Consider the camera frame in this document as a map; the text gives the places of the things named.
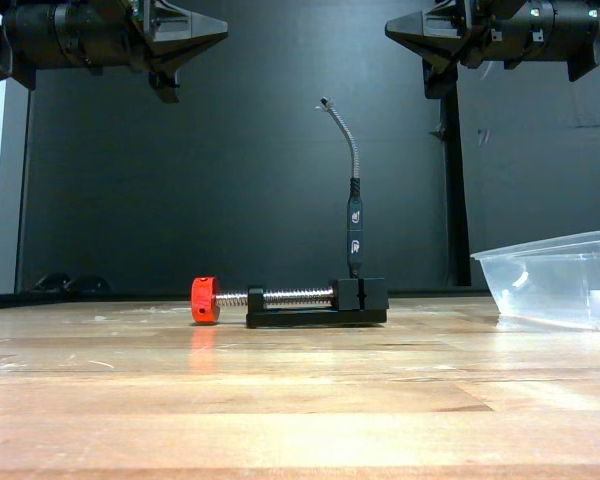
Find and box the USB-C plug with braided cable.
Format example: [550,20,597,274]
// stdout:
[313,95,366,231]

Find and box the black vertical pillar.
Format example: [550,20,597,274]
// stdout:
[439,64,475,289]

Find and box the clear plastic tub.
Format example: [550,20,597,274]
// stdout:
[469,228,600,335]

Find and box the black vise with orange knob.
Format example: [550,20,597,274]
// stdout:
[189,275,390,330]

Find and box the black aluminium frame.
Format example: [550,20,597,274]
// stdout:
[0,272,499,312]

